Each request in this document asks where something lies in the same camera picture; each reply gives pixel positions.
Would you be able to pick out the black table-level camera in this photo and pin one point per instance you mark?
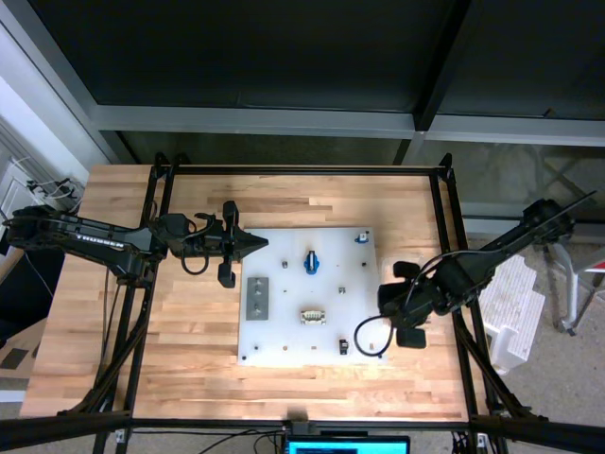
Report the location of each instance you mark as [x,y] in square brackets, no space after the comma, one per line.
[300,425]

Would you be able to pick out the black partition post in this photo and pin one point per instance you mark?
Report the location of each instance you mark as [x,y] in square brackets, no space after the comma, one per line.
[439,71]

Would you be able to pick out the grey metal stand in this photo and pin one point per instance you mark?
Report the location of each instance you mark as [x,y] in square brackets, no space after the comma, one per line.
[573,293]

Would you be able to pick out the blue clamp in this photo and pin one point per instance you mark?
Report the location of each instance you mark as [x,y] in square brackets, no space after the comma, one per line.
[311,270]

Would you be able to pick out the grey partition beam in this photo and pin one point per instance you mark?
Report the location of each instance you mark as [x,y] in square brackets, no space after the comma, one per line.
[236,120]

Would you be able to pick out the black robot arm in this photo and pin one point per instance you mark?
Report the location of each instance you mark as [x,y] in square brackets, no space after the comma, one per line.
[501,250]
[94,239]

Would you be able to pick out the white plastic step stool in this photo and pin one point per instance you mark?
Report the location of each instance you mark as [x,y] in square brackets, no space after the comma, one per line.
[510,302]

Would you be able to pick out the laptop screen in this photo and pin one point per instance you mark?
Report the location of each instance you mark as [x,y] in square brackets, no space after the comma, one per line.
[345,447]

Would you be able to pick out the silver round bar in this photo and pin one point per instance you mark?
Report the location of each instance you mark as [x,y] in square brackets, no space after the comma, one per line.
[311,258]

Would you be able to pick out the white taskboard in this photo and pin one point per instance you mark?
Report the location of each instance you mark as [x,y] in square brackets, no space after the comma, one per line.
[293,326]

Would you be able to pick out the beige connector housing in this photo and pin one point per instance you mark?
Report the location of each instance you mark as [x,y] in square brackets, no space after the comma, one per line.
[314,317]

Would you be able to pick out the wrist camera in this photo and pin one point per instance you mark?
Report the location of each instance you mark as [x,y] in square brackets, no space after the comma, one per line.
[175,224]

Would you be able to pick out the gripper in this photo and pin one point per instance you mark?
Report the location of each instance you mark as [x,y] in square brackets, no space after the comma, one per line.
[406,302]
[229,246]

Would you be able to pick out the grey peg plate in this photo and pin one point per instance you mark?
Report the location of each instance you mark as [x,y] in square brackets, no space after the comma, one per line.
[250,302]

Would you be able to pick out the cardboard box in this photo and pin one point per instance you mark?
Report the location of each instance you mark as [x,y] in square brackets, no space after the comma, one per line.
[28,331]

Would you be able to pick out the black metal frame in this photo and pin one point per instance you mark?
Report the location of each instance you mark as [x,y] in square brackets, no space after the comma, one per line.
[212,421]

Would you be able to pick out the small blue connector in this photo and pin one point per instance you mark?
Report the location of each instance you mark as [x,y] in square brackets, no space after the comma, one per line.
[361,238]

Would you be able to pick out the black connector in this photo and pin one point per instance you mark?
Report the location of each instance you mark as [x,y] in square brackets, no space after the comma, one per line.
[343,346]

